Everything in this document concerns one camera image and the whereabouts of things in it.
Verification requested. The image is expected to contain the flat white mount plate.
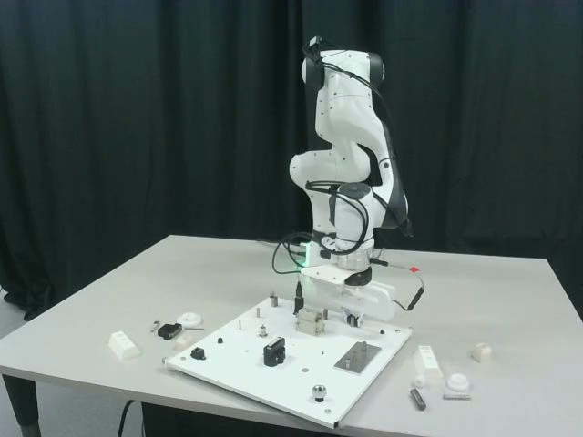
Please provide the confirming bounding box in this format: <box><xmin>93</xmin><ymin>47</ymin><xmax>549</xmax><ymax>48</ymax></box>
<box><xmin>299</xmin><ymin>265</ymin><xmax>350</xmax><ymax>287</ymax></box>

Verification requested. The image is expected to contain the white medium gear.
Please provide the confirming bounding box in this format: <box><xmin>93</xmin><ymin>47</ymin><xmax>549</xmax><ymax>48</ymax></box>
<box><xmin>445</xmin><ymin>372</ymin><xmax>471</xmax><ymax>395</ymax></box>

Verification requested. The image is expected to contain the black looping cable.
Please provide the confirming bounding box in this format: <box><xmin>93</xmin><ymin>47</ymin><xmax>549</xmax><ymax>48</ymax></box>
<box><xmin>271</xmin><ymin>231</ymin><xmax>321</xmax><ymax>277</ymax></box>

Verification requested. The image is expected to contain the dark grey table leg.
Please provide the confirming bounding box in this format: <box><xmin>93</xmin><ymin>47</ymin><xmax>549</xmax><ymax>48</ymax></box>
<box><xmin>1</xmin><ymin>373</ymin><xmax>38</xmax><ymax>437</ymax></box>

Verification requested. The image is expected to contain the black floor cable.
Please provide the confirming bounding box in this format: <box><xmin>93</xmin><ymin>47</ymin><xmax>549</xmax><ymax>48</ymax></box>
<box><xmin>118</xmin><ymin>399</ymin><xmax>143</xmax><ymax>437</ymax></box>

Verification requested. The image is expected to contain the black boxy plug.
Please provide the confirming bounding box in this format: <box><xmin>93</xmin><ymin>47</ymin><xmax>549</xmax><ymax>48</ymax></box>
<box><xmin>262</xmin><ymin>335</ymin><xmax>289</xmax><ymax>368</ymax></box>

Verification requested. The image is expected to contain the long white peg holder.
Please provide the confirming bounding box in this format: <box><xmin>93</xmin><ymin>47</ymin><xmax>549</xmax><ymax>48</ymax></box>
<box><xmin>417</xmin><ymin>344</ymin><xmax>445</xmax><ymax>380</ymax></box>

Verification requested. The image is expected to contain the black curtain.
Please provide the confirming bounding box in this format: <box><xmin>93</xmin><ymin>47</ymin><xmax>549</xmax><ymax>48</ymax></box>
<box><xmin>0</xmin><ymin>0</ymin><xmax>583</xmax><ymax>320</ymax></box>

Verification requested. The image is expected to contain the white task board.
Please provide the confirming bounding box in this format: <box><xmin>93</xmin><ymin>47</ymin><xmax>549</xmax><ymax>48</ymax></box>
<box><xmin>162</xmin><ymin>295</ymin><xmax>414</xmax><ymax>429</ymax></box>

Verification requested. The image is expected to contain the white holder with three holes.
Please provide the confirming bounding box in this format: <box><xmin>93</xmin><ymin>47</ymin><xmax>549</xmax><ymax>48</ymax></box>
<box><xmin>107</xmin><ymin>331</ymin><xmax>142</xmax><ymax>361</ymax></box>

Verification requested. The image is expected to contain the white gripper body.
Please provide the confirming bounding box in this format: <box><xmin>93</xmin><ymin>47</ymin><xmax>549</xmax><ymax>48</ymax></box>
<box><xmin>337</xmin><ymin>280</ymin><xmax>397</xmax><ymax>320</ymax></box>

